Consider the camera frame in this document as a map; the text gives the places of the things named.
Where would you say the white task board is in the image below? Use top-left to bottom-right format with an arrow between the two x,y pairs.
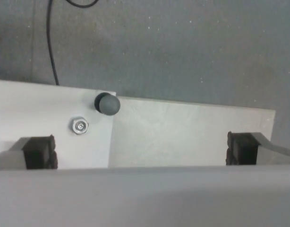
0,79 -> 117,170

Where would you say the grey ball board foot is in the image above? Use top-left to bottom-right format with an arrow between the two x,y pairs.
94,92 -> 121,117

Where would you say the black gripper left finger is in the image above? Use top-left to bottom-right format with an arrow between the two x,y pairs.
0,134 -> 59,171

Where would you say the metal hex screw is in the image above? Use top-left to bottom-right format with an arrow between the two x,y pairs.
70,117 -> 90,136

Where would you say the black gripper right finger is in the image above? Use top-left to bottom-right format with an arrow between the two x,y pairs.
226,131 -> 290,166

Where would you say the black floor cable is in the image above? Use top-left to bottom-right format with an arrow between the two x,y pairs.
46,0 -> 91,85

